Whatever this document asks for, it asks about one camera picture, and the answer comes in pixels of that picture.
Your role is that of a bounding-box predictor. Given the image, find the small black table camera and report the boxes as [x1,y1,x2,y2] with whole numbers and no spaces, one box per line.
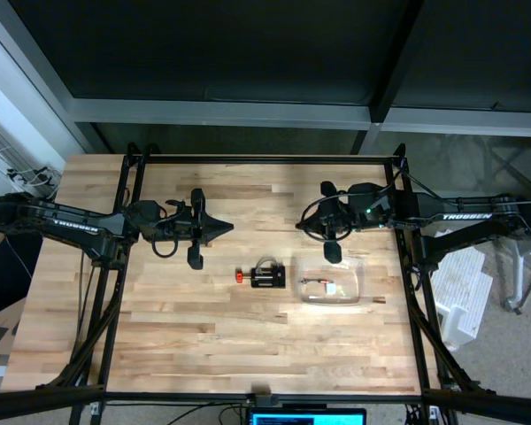
[246,385,279,406]

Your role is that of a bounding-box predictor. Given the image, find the grey metal stand legs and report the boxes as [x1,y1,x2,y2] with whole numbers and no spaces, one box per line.
[490,229,531,316]

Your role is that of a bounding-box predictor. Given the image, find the white plastic step stool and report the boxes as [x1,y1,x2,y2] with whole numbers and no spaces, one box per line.
[428,246,488,353]

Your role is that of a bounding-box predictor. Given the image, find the grey aluminium window frame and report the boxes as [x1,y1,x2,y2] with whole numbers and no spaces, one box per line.
[0,0,531,156]

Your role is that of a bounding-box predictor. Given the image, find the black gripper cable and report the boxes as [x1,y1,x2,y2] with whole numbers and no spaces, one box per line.
[151,236,181,259]
[299,190,359,243]

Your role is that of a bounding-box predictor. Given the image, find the black metal frame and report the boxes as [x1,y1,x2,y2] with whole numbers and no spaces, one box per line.
[0,141,531,425]

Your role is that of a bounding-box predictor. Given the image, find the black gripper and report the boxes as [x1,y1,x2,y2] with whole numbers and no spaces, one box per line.
[296,180,365,266]
[152,189,235,270]

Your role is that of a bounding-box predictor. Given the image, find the white cable bundle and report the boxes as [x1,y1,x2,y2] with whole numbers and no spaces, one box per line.
[6,166,57,188]

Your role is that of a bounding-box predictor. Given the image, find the laptop screen with blue edge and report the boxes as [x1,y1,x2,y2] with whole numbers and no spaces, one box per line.
[247,407,367,425]

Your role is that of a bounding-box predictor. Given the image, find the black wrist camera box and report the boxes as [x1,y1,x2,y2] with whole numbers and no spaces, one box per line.
[131,199,161,223]
[349,182,390,227]

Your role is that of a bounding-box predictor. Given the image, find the black vise with orange knob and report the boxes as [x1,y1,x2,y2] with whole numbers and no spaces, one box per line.
[234,259,287,291]

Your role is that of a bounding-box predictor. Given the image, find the clear plastic tub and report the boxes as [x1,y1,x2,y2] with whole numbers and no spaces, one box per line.
[295,255,366,306]

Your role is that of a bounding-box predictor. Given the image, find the brown cardboard box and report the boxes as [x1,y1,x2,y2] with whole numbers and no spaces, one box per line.
[0,297,27,355]

